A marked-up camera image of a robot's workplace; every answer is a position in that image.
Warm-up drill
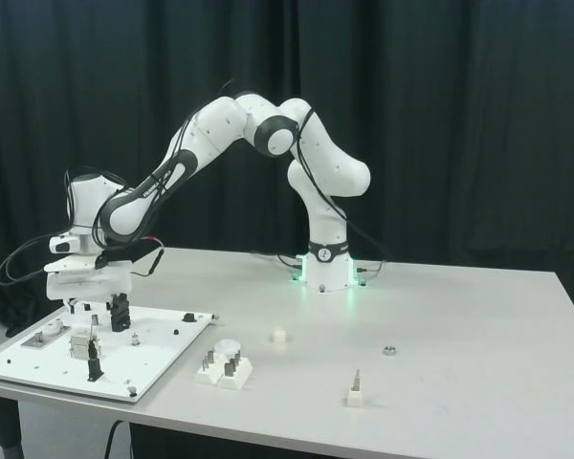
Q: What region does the black rod with red tag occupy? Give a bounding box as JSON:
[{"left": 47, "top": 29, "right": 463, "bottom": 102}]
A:
[{"left": 143, "top": 234, "right": 167, "bottom": 277}]

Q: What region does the white large gear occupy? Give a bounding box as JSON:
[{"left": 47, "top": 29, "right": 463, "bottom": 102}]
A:
[{"left": 214, "top": 338, "right": 244, "bottom": 359}]

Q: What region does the white round peg holder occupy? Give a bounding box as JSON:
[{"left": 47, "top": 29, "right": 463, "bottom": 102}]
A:
[{"left": 194, "top": 361, "right": 227, "bottom": 385}]

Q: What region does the dark table leg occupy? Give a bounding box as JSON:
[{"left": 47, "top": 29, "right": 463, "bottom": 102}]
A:
[{"left": 0, "top": 394, "right": 21, "bottom": 459}]

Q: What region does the black cable under table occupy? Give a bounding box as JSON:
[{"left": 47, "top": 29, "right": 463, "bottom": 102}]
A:
[{"left": 110, "top": 419, "right": 131, "bottom": 459}]

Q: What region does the black plug with grey cable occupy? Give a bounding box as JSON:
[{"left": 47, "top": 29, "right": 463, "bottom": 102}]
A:
[{"left": 85, "top": 320, "right": 105, "bottom": 384}]

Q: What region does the black D-SUB plug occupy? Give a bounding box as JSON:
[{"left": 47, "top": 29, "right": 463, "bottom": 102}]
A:
[{"left": 108, "top": 292, "right": 131, "bottom": 333}]

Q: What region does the black curtain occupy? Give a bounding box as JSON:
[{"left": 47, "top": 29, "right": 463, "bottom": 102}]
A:
[{"left": 0, "top": 0, "right": 574, "bottom": 339}]

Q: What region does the black base cable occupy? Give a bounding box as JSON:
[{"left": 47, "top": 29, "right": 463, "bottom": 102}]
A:
[
  {"left": 276, "top": 252, "right": 307, "bottom": 269},
  {"left": 356, "top": 260, "right": 388, "bottom": 277}
]

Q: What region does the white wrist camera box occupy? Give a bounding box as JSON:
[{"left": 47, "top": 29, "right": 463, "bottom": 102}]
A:
[{"left": 49, "top": 232, "right": 82, "bottom": 254}]

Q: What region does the white square peg holder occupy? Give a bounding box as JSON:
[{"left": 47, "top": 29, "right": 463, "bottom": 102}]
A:
[{"left": 219, "top": 358, "right": 254, "bottom": 391}]

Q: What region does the flat white mounting plate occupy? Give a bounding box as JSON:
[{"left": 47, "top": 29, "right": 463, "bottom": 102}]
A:
[{"left": 44, "top": 255, "right": 99, "bottom": 273}]

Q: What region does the beige waterproof plug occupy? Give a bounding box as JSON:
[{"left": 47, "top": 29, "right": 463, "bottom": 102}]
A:
[{"left": 69, "top": 329, "right": 101, "bottom": 359}]

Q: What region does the white task board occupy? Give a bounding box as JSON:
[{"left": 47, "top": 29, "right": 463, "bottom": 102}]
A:
[{"left": 0, "top": 305, "right": 220, "bottom": 402}]

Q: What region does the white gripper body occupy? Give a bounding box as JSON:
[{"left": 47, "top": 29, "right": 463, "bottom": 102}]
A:
[{"left": 45, "top": 260, "right": 135, "bottom": 303}]

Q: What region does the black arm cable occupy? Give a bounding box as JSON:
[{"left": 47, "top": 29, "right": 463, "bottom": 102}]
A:
[{"left": 64, "top": 80, "right": 364, "bottom": 269}]

